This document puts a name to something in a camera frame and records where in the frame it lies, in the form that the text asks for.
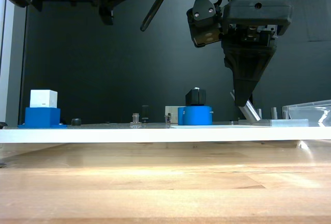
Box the grey metal block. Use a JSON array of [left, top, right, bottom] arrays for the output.
[[237, 118, 310, 126]]

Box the clear plastic tub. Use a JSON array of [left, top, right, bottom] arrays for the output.
[[281, 99, 331, 127]]

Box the white cube connector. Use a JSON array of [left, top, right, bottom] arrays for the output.
[[29, 88, 58, 109]]

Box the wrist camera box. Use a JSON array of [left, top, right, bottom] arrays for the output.
[[186, 0, 223, 48]]

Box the white taskboard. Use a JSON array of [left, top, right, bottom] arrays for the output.
[[0, 123, 331, 144]]

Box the black connector plug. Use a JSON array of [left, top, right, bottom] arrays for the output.
[[185, 87, 206, 106]]

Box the silver metal cylinder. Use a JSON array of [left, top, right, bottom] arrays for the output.
[[229, 91, 262, 122]]

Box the white connector housing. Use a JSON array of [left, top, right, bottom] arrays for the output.
[[164, 106, 179, 124]]

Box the blue round holder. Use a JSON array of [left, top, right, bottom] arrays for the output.
[[177, 106, 214, 126]]

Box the blue square base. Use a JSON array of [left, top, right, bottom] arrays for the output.
[[17, 107, 68, 129]]

